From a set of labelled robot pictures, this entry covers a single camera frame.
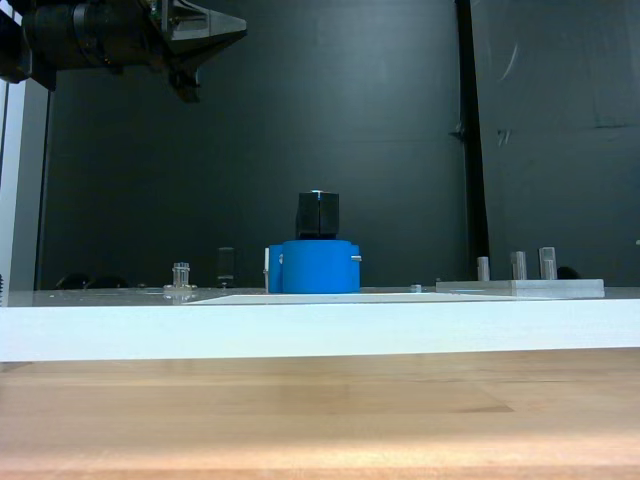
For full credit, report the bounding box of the blue round plug fixture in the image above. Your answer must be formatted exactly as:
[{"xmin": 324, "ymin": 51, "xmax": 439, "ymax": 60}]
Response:
[{"xmin": 264, "ymin": 239, "xmax": 362, "ymax": 295}]

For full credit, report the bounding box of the small black socket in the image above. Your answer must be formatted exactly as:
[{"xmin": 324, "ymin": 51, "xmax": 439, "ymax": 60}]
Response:
[{"xmin": 217, "ymin": 246, "xmax": 236, "ymax": 289}]

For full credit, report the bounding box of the black wall post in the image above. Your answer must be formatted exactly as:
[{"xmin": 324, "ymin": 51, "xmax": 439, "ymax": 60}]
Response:
[{"xmin": 452, "ymin": 0, "xmax": 491, "ymax": 281}]

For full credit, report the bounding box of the small clear plastic fitting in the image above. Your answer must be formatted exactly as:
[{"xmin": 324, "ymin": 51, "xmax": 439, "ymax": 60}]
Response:
[{"xmin": 163, "ymin": 261, "xmax": 199, "ymax": 292}]

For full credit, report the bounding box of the grey metal peg block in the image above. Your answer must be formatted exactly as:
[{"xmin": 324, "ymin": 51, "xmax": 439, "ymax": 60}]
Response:
[{"xmin": 435, "ymin": 278, "xmax": 605, "ymax": 300}]

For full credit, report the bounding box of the white plastic task board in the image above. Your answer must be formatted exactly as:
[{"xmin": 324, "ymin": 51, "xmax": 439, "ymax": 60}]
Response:
[{"xmin": 0, "ymin": 287, "xmax": 640, "ymax": 362}]

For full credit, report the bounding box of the black connector plug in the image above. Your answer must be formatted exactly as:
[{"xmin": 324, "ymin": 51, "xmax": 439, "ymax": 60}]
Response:
[{"xmin": 295, "ymin": 189, "xmax": 341, "ymax": 240}]

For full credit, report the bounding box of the notched square metal peg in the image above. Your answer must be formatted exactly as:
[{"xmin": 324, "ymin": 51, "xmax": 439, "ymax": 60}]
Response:
[{"xmin": 538, "ymin": 246, "xmax": 558, "ymax": 281}]

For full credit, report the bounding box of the grey enclosure frame post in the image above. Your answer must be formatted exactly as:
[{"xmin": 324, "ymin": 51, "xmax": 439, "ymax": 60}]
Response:
[{"xmin": 0, "ymin": 74, "xmax": 51, "ymax": 307}]

